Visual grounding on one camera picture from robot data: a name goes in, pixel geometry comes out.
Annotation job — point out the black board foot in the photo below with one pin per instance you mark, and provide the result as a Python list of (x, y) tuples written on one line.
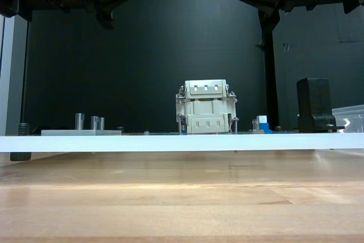
[(20, 156)]

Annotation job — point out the grey metal block with pegs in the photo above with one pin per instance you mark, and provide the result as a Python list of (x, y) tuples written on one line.
[(79, 132)]

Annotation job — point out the small silver clip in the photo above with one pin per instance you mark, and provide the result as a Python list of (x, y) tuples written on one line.
[(254, 125)]

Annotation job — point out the beige HAN10E connector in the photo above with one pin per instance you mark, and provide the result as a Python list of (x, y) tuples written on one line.
[(206, 88)]

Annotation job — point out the white task board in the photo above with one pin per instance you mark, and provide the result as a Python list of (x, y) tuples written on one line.
[(182, 143)]

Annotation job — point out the clear plastic tub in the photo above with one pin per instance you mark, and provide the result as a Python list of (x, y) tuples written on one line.
[(352, 117)]

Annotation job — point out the small blue white connector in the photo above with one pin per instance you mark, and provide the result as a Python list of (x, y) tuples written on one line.
[(264, 127)]

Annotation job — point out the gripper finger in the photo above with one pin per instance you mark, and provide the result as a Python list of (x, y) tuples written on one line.
[(264, 5), (111, 2)]

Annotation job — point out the mounted beige connector base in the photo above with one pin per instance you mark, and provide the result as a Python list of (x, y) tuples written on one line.
[(207, 123)]

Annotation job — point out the blue clamp with plug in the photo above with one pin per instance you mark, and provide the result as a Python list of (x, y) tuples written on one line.
[(184, 131)]

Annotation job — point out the black socket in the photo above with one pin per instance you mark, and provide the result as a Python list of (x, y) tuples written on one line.
[(312, 100)]

